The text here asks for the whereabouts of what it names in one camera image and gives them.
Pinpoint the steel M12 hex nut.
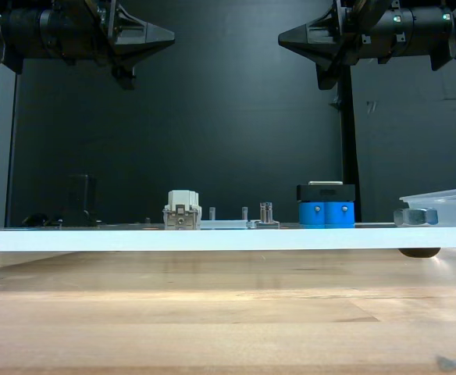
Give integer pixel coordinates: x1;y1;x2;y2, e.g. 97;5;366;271
393;208;440;227

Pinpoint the black vertical column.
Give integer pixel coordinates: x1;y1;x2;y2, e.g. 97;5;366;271
339;64;364;226

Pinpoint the black clamp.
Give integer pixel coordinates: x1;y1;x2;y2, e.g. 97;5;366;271
61;173;98;228

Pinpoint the beige connector housing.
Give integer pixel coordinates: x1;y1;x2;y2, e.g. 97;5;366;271
162;189;203;231

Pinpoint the blue and black socket block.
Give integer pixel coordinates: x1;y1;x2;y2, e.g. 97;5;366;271
296;180;357;229

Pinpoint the small silver stud connector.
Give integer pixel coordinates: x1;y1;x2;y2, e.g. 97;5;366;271
255;201;281;230

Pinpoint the aluminium bar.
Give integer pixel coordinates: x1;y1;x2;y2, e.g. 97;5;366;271
200;219;257;230

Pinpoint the clear plastic tub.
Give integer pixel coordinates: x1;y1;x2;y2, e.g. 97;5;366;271
398;186;456;227

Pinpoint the white plastic board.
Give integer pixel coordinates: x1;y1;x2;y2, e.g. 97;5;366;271
0;221;456;253

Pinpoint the black rubber board foot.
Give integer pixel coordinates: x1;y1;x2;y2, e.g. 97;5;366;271
397;247;442;259

